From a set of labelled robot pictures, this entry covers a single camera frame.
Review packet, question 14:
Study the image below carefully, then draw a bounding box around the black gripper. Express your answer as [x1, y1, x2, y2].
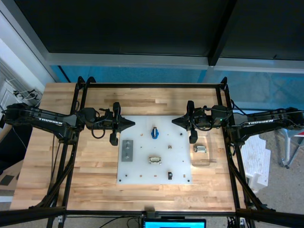
[101, 102, 136, 146]
[171, 100, 211, 144]

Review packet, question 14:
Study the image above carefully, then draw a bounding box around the grey metal plate with posts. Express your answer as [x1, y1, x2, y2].
[121, 139, 134, 162]

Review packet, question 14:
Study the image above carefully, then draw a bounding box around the blue clamp with silver bar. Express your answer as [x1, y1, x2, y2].
[150, 126, 160, 140]

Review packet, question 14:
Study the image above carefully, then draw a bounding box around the clear plastic tub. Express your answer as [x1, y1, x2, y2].
[190, 132, 218, 169]

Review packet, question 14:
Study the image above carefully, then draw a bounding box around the white task board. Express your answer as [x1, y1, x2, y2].
[116, 115, 192, 185]

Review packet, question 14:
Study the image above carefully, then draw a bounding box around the white foam block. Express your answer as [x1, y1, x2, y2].
[239, 137, 272, 194]

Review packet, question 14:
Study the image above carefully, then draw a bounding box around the laptop screen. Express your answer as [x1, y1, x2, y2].
[142, 218, 207, 228]

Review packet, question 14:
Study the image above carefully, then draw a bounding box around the grey metal stand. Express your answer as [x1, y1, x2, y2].
[276, 129, 304, 170]

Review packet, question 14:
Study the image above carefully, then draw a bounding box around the brown cardboard box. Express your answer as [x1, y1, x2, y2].
[0, 159, 24, 190]

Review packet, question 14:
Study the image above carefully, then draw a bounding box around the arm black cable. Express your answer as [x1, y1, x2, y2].
[91, 127, 106, 139]
[192, 107, 216, 131]

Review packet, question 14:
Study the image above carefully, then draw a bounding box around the black aluminium frame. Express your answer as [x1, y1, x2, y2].
[0, 76, 304, 228]

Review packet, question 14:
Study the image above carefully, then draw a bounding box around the small black camera box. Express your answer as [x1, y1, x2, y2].
[144, 209, 159, 219]

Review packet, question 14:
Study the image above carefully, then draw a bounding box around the white cable bundle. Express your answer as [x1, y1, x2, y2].
[13, 89, 40, 101]

